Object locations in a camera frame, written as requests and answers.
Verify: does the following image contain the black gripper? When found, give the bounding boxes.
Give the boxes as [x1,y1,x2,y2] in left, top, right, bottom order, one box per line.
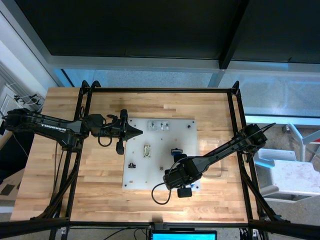
[176,187,194,199]
[104,109,144,156]

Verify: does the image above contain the aluminium block with pins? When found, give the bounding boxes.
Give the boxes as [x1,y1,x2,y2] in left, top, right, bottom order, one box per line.
[147,119,171,133]

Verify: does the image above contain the white board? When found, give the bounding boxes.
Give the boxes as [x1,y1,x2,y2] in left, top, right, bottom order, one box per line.
[121,117,202,190]

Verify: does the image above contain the clear plastic tub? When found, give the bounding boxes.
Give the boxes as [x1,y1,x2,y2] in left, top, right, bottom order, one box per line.
[198,138,229,179]

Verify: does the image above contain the blue clamp with black cap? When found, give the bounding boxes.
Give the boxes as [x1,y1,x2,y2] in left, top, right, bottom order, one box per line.
[170,147,184,158]

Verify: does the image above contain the screen with blue edge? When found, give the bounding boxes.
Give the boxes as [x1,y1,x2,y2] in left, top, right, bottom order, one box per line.
[149,229,218,240]

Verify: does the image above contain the white plastic chair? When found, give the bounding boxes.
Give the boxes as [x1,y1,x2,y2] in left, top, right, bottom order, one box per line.
[254,147,320,204]

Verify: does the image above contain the braided black cable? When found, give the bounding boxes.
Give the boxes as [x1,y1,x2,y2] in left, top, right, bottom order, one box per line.
[97,132,113,148]

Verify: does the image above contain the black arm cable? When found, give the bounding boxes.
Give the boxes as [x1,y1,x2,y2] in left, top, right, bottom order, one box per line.
[151,182,174,205]

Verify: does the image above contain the low camera mount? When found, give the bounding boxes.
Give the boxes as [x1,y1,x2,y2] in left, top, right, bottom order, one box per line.
[152,216,166,231]

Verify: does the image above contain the grey wall frame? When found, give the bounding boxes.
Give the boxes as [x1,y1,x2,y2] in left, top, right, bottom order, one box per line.
[0,0,320,87]

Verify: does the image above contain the black aluminium frame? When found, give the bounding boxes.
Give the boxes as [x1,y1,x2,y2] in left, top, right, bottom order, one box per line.
[0,79,320,240]

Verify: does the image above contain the black wall column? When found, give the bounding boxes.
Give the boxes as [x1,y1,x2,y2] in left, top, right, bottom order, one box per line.
[218,0,251,70]

